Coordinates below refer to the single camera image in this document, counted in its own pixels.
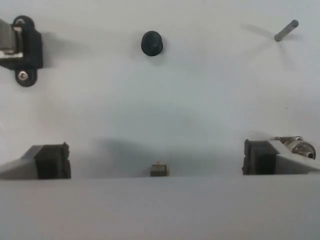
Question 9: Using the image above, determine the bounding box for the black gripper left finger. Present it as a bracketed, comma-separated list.
[0, 141, 72, 180]

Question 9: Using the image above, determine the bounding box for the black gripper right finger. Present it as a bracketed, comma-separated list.
[241, 138, 320, 176]

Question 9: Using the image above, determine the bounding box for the thin metal round peg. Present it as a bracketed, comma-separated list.
[274, 19, 300, 43]

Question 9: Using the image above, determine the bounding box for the metal BNC plug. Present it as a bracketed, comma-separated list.
[287, 139, 317, 160]

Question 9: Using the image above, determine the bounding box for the white task board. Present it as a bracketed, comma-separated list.
[0, 0, 320, 180]

